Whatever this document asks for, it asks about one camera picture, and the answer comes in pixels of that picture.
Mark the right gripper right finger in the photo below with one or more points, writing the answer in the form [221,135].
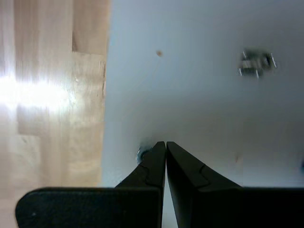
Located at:
[237,206]

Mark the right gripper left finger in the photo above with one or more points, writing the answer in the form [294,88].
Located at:
[95,206]

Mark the white task board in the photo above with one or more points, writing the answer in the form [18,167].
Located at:
[190,95]

